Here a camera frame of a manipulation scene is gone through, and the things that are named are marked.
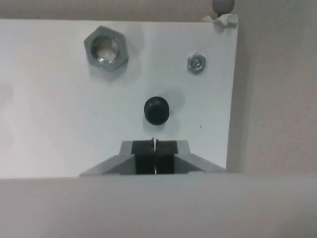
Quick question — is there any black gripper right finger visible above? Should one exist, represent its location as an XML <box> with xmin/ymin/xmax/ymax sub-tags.
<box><xmin>154</xmin><ymin>138</ymin><xmax>226</xmax><ymax>175</ymax></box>

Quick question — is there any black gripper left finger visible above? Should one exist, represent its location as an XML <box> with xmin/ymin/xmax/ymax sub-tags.
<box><xmin>79</xmin><ymin>138</ymin><xmax>156</xmax><ymax>177</ymax></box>

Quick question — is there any black bolt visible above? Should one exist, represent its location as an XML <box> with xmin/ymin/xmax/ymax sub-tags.
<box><xmin>143</xmin><ymin>95</ymin><xmax>170</xmax><ymax>127</ymax></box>

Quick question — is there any small metal hex nut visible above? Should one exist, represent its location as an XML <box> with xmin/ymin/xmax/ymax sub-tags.
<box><xmin>186</xmin><ymin>52</ymin><xmax>208</xmax><ymax>74</ymax></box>

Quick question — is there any white task board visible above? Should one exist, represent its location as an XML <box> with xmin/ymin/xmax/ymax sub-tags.
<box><xmin>0</xmin><ymin>19</ymin><xmax>239</xmax><ymax>179</ymax></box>

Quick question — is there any large metal hex nut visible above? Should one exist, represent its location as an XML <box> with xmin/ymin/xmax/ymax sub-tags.
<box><xmin>83</xmin><ymin>25</ymin><xmax>129</xmax><ymax>70</ymax></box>

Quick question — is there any white tape scrap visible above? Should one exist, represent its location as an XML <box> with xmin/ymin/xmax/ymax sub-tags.
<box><xmin>201</xmin><ymin>13</ymin><xmax>239</xmax><ymax>28</ymax></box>

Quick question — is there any grey round knob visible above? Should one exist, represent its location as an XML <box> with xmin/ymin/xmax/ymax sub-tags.
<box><xmin>212</xmin><ymin>0</ymin><xmax>235</xmax><ymax>14</ymax></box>

